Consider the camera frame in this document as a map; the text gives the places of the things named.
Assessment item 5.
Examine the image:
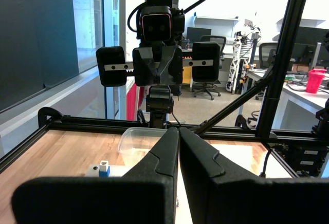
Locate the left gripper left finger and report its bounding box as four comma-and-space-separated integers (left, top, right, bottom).
11, 127, 180, 224

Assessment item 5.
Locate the blue and white connector block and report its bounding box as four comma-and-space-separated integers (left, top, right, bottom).
98, 160, 111, 178

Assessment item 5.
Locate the white desk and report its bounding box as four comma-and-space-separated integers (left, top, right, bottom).
239, 68, 329, 132

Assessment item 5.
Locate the red plastic bin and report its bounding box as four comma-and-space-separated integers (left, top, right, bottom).
305, 67, 327, 94

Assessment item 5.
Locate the black computer monitor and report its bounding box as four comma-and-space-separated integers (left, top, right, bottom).
291, 26, 329, 64
186, 27, 212, 42

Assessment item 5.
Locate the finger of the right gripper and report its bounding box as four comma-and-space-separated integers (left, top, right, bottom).
133, 46, 158, 86
157, 45, 184, 85

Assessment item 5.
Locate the black office chair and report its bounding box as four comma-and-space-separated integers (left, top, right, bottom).
192, 35, 227, 101
255, 42, 278, 101

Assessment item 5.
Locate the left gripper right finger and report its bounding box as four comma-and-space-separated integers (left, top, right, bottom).
179, 127, 329, 224

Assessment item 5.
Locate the red cabinet panel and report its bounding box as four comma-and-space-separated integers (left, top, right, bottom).
126, 84, 139, 121

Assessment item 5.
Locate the white desk shelf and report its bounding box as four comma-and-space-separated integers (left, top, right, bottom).
192, 15, 241, 55

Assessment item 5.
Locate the black USB plug with cable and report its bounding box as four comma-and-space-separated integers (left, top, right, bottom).
259, 148, 273, 178

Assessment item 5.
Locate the white lattice stand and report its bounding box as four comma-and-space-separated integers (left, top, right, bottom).
225, 18, 262, 95

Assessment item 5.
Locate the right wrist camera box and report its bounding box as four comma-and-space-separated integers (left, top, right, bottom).
140, 0, 179, 42

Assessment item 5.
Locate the black aluminium frame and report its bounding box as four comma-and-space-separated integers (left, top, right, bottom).
0, 0, 329, 180

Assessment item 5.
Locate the yellow cabinet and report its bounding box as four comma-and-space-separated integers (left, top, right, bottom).
182, 67, 193, 87

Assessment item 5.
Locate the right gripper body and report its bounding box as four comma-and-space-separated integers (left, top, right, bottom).
97, 9, 222, 87

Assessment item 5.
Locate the clear plastic tub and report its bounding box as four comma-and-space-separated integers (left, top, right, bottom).
117, 127, 169, 164

